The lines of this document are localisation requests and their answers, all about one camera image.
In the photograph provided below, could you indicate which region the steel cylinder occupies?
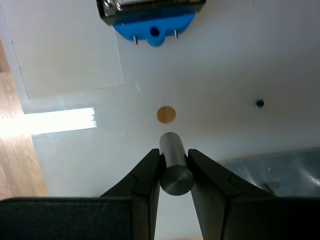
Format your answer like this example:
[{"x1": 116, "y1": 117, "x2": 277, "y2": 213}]
[{"x1": 159, "y1": 131, "x2": 195, "y2": 197}]

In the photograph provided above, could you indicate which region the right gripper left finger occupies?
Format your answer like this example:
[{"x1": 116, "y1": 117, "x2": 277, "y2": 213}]
[{"x1": 0, "y1": 148, "x2": 161, "y2": 240}]

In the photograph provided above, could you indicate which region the grey metal peg plate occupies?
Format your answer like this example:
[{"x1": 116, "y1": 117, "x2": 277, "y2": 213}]
[{"x1": 217, "y1": 147, "x2": 320, "y2": 198}]

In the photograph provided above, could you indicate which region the blue connector mount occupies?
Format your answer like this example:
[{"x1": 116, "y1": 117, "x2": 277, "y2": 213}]
[{"x1": 112, "y1": 11, "x2": 196, "y2": 48}]

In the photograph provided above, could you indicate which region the cream rectangular sheet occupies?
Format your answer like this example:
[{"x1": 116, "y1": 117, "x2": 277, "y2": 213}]
[{"x1": 0, "y1": 0, "x2": 125, "y2": 101}]

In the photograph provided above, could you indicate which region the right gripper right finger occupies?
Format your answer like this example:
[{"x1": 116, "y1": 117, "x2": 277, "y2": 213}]
[{"x1": 187, "y1": 148, "x2": 320, "y2": 240}]

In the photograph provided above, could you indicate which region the white taskboard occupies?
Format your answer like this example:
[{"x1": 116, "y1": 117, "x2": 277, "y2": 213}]
[{"x1": 0, "y1": 0, "x2": 320, "y2": 240}]

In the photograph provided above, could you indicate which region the black D-sub connector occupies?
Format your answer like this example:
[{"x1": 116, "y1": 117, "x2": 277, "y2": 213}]
[{"x1": 96, "y1": 0, "x2": 207, "y2": 26}]

